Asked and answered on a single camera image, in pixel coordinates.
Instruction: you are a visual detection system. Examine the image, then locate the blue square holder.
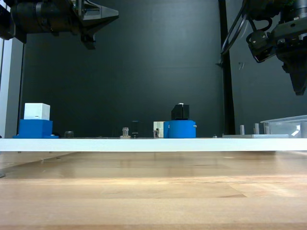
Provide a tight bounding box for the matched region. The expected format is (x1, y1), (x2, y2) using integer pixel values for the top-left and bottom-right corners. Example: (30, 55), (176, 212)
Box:
(12, 119), (59, 139)

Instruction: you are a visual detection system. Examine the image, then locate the clear plastic socket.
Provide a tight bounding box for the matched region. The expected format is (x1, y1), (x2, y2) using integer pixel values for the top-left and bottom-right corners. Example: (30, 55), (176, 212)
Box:
(119, 126), (131, 138)

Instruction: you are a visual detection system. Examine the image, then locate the small black plug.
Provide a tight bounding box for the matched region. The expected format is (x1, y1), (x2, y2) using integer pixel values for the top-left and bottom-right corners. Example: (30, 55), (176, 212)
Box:
(131, 120), (140, 138)

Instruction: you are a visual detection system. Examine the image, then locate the white cube block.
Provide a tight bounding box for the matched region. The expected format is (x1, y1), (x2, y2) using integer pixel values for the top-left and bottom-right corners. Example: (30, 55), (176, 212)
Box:
(24, 103), (51, 120)

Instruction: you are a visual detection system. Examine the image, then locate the clear plastic tub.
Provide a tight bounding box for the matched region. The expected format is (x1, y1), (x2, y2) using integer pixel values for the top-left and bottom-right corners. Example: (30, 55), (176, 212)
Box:
(260, 115), (307, 139)

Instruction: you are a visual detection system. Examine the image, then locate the black block connector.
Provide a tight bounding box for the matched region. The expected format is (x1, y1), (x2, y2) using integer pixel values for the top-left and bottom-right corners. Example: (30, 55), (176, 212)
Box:
(171, 103), (189, 121)

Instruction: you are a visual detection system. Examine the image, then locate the blue round holder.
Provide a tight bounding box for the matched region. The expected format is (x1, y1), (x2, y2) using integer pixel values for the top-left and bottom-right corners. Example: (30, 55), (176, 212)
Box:
(164, 119), (198, 139)

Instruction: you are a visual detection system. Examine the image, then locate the white connector housing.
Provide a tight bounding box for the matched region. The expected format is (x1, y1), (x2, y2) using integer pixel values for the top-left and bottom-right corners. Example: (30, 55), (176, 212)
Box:
(153, 121), (170, 139)

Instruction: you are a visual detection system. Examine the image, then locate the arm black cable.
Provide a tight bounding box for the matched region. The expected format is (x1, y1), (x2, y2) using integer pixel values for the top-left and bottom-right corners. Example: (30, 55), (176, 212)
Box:
(220, 0), (273, 56)

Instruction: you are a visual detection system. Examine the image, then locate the grey metal plate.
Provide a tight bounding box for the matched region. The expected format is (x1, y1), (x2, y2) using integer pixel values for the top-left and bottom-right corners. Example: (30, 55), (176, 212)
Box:
(222, 133), (290, 139)

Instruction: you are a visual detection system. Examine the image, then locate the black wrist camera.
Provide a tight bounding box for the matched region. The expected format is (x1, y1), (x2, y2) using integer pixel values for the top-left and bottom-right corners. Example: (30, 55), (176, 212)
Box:
(246, 28), (279, 64)

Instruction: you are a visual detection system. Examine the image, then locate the black table frame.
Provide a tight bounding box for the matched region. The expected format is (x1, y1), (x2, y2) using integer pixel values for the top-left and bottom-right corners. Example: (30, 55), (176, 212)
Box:
(217, 0), (236, 135)

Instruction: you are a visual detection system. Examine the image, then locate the white task board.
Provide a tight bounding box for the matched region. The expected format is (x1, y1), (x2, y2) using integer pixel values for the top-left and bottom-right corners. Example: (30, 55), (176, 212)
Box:
(0, 137), (307, 152)

